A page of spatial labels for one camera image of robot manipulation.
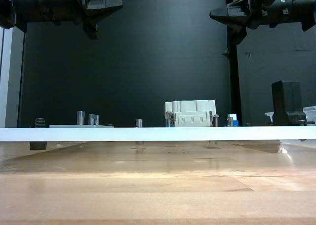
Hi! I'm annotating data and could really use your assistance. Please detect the black threaded standoff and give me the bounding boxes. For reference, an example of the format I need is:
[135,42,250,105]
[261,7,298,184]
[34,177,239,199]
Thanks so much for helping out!
[29,117,48,151]

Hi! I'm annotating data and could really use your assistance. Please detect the white taskboard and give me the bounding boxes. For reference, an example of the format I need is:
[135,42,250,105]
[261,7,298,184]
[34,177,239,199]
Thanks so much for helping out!
[0,126,316,143]

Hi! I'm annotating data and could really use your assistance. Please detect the grey bar holder plate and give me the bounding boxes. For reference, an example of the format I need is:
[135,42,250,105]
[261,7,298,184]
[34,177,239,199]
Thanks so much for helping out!
[49,124,115,129]

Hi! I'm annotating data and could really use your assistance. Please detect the black metal frame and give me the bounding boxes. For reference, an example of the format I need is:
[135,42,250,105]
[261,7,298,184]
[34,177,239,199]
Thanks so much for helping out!
[222,43,242,127]

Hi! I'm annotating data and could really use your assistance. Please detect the black connector mount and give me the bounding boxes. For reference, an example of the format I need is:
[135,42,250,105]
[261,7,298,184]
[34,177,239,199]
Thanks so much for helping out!
[271,80,316,126]

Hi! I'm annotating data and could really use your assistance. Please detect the blue and white socket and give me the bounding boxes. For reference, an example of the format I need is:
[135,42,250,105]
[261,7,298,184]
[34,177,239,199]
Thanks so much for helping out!
[228,113,239,127]

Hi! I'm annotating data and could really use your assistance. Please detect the clear plastic tub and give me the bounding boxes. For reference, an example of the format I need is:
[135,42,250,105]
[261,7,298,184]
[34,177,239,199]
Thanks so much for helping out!
[264,106,316,127]

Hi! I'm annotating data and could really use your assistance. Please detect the beige connector housing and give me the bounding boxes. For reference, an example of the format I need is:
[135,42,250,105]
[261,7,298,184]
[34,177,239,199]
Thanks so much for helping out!
[164,100,216,128]

